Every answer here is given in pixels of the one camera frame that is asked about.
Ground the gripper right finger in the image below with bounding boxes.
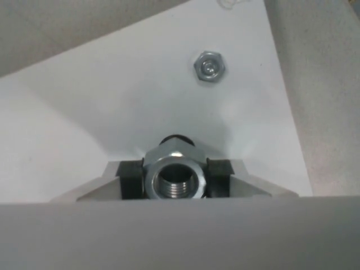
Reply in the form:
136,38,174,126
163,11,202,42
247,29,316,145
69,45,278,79
206,157,299,199

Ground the metal hex nut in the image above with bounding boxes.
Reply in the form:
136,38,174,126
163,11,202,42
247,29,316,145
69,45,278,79
193,49,228,83

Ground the white task board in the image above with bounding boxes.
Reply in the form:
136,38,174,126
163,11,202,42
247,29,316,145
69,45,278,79
0,0,313,204

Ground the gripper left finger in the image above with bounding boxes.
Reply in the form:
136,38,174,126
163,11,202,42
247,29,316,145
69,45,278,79
49,159,145,201

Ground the clear board bumper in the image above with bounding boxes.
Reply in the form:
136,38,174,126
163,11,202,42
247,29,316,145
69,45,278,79
218,0,255,11

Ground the metal hex bolt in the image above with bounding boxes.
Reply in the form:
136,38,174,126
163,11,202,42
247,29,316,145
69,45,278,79
142,139,210,200

